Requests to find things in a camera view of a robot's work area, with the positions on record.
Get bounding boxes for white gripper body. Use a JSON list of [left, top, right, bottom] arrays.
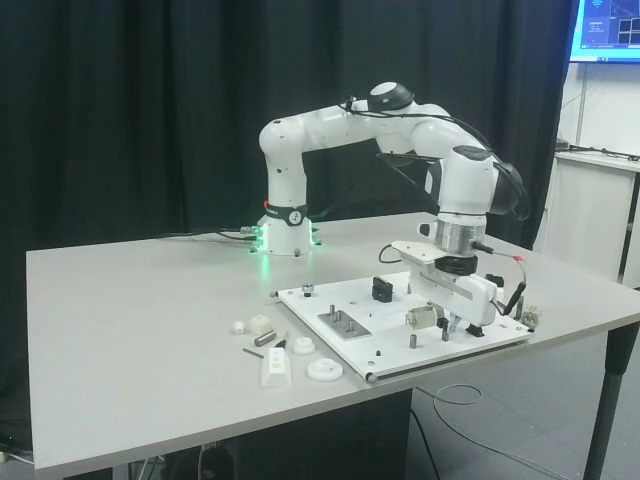
[[408, 268, 500, 327]]

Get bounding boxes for white peg holder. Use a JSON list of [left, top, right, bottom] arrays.
[[258, 347, 292, 387]]

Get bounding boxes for beige multi-pin plug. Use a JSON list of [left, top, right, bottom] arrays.
[[522, 304, 545, 331]]

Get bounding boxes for white task board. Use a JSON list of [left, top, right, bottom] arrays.
[[269, 269, 535, 385]]

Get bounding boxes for white large gear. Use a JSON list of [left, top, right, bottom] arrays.
[[306, 358, 344, 384]]

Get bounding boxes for white cabinet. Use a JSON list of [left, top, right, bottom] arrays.
[[542, 148, 640, 291]]

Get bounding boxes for black under-table cabinet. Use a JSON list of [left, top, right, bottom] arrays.
[[219, 387, 414, 480]]

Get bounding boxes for dark table leg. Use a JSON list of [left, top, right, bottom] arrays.
[[583, 324, 632, 480]]

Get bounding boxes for blue screen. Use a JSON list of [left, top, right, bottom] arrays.
[[569, 0, 640, 65]]

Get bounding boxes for black curtain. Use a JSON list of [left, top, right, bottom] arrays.
[[0, 0, 576, 441]]

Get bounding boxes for thin floor cable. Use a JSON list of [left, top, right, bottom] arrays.
[[432, 383, 506, 480]]

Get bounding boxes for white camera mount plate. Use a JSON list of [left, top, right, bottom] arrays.
[[392, 240, 481, 266]]

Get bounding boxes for silver wrist ring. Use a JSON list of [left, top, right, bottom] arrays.
[[433, 215, 487, 252]]

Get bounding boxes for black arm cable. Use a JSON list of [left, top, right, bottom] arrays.
[[344, 97, 531, 221]]

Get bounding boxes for black base cable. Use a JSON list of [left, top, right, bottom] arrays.
[[169, 225, 264, 246]]

